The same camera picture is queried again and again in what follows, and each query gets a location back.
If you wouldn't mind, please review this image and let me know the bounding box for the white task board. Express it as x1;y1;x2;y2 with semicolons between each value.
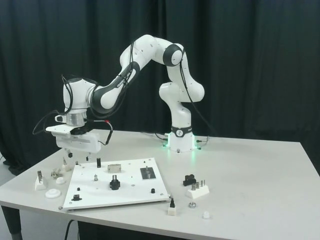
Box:
61;157;171;212

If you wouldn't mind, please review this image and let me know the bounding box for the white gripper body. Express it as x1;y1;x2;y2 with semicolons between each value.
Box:
55;132;102;154

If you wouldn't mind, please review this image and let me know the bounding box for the white holder for flat peg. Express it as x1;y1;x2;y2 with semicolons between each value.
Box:
34;177;49;192

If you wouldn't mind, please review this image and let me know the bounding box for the black cable under table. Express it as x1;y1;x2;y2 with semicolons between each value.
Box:
65;219;80;240

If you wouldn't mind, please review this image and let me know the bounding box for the grey base cable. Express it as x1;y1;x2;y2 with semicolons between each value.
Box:
195;135;210;151

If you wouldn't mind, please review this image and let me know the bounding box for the black curtain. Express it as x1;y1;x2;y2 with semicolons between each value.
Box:
0;0;320;166

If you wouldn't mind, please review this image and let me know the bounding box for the silver wrist ring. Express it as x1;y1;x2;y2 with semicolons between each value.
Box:
65;112;88;127

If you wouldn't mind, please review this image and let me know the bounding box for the black table leg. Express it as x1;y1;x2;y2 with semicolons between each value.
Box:
0;205;20;240

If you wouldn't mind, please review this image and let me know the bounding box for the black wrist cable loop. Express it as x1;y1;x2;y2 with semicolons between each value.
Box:
32;109;66;136

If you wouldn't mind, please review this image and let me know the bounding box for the white large gear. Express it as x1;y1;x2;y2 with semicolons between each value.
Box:
45;188;62;199

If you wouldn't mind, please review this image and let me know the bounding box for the white three-peg holder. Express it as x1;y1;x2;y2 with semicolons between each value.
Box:
185;184;210;199

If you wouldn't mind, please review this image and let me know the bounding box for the flat white mounting plate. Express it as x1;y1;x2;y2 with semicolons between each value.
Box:
45;124;74;134

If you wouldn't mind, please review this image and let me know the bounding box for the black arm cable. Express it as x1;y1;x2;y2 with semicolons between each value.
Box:
62;41;218;138

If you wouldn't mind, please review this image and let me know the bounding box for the black D-SUB plug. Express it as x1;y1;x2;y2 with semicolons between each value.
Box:
181;173;197;187

